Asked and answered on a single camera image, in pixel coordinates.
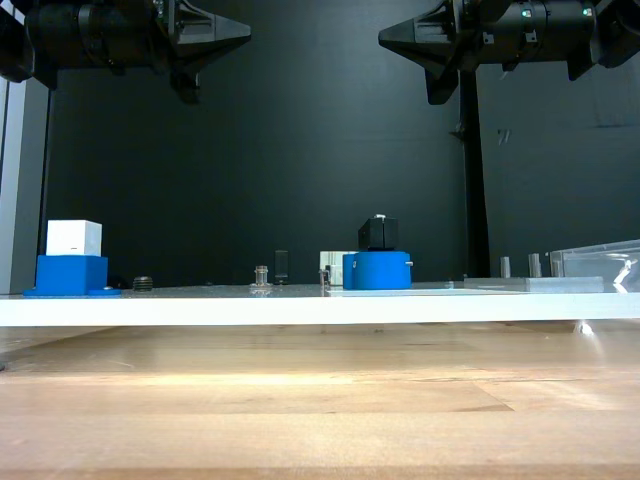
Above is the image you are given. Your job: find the white taskboard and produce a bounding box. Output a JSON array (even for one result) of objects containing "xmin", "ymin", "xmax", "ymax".
[{"xmin": 0, "ymin": 285, "xmax": 640, "ymax": 329}]

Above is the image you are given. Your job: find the black block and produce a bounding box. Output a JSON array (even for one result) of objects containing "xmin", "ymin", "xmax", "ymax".
[{"xmin": 357, "ymin": 213, "xmax": 399, "ymax": 252}]

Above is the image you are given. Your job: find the white cube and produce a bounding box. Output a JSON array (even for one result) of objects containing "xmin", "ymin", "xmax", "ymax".
[{"xmin": 46, "ymin": 219, "xmax": 104, "ymax": 258}]

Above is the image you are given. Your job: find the blue round base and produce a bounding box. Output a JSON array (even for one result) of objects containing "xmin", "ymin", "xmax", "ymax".
[{"xmin": 341, "ymin": 250, "xmax": 415, "ymax": 292}]

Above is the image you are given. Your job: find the beige connector housing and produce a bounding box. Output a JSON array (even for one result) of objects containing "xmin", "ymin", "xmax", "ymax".
[{"xmin": 319, "ymin": 250, "xmax": 347, "ymax": 287}]

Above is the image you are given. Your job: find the blue square base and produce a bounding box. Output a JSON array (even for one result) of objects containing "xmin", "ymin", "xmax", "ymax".
[{"xmin": 22, "ymin": 254, "xmax": 123, "ymax": 299}]

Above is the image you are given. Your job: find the grey pin holder block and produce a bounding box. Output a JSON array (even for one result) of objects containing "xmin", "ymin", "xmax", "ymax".
[{"xmin": 463, "ymin": 275, "xmax": 604, "ymax": 293}]

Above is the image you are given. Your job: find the clear plastic tub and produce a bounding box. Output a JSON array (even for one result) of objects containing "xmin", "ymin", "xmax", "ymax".
[{"xmin": 545, "ymin": 239, "xmax": 640, "ymax": 297}]

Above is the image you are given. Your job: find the grey metal partition frame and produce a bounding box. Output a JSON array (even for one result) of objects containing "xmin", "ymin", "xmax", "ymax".
[{"xmin": 0, "ymin": 74, "xmax": 51, "ymax": 296}]

